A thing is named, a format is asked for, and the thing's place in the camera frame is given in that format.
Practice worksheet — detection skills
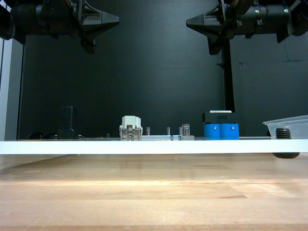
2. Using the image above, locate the black clamp connector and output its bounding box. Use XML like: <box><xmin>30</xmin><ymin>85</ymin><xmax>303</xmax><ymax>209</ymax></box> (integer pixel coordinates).
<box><xmin>57</xmin><ymin>105</ymin><xmax>79</xmax><ymax>139</ymax></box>

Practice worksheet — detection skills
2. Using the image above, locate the grey multi-pin connector housing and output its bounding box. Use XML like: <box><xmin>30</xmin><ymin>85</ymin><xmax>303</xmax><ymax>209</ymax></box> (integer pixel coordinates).
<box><xmin>119</xmin><ymin>115</ymin><xmax>143</xmax><ymax>141</ymax></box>

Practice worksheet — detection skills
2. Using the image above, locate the small metal connector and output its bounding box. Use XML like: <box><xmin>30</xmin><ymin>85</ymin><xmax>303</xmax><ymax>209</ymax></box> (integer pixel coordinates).
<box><xmin>180</xmin><ymin>123</ymin><xmax>195</xmax><ymax>141</ymax></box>

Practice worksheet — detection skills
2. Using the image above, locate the clear plastic tub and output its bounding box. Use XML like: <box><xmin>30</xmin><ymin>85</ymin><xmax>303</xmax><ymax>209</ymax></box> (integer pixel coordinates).
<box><xmin>262</xmin><ymin>115</ymin><xmax>308</xmax><ymax>140</ymax></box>

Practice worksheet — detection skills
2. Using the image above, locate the black set screw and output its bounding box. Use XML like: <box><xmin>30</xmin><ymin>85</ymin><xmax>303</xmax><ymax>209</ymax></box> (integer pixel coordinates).
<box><xmin>275</xmin><ymin>128</ymin><xmax>292</xmax><ymax>140</ymax></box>

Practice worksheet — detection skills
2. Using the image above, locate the aluminium bar with screws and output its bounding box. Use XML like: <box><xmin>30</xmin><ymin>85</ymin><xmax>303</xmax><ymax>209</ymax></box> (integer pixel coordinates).
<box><xmin>141</xmin><ymin>127</ymin><xmax>183</xmax><ymax>141</ymax></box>

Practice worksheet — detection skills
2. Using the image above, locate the white task board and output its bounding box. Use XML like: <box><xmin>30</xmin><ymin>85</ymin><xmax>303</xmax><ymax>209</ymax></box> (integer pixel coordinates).
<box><xmin>0</xmin><ymin>137</ymin><xmax>308</xmax><ymax>155</ymax></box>

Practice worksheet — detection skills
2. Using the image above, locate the black rubber board foot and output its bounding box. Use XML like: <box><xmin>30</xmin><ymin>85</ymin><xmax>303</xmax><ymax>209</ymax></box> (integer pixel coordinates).
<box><xmin>271</xmin><ymin>152</ymin><xmax>301</xmax><ymax>159</ymax></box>

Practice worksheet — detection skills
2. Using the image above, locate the black vertical wall post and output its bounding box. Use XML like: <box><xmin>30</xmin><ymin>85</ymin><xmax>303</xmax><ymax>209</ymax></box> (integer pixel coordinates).
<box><xmin>216</xmin><ymin>38</ymin><xmax>236</xmax><ymax>113</ymax></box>

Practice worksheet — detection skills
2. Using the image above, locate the grey aluminium partition post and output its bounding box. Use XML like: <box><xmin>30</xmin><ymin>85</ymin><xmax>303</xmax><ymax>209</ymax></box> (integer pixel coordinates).
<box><xmin>0</xmin><ymin>37</ymin><xmax>25</xmax><ymax>141</ymax></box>

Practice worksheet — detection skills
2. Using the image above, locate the blue and black socket mount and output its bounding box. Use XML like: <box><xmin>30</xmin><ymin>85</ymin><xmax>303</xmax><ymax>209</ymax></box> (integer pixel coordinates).
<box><xmin>202</xmin><ymin>110</ymin><xmax>241</xmax><ymax>140</ymax></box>

